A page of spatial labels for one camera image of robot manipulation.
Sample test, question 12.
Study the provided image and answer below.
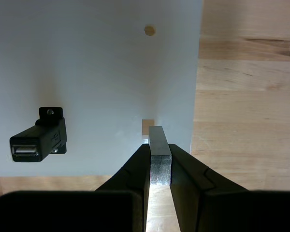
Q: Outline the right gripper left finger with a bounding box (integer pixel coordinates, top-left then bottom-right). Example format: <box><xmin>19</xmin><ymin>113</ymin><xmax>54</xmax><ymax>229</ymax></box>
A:
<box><xmin>0</xmin><ymin>144</ymin><xmax>152</xmax><ymax>232</ymax></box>

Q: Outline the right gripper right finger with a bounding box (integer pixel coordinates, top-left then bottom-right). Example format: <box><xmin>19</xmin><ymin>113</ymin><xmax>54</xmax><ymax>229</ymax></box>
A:
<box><xmin>168</xmin><ymin>144</ymin><xmax>290</xmax><ymax>232</ymax></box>

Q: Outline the square steel bar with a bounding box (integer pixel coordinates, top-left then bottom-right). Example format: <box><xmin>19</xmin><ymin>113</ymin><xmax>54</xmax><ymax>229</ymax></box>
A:
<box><xmin>148</xmin><ymin>125</ymin><xmax>173</xmax><ymax>186</ymax></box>

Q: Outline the black USB socket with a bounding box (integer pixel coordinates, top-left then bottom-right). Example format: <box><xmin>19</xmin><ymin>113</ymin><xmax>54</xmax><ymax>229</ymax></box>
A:
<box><xmin>9</xmin><ymin>106</ymin><xmax>67</xmax><ymax>163</ymax></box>

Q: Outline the white task board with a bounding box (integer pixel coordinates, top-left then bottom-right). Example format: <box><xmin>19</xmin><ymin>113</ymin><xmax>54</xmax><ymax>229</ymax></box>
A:
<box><xmin>0</xmin><ymin>0</ymin><xmax>204</xmax><ymax>178</ymax></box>

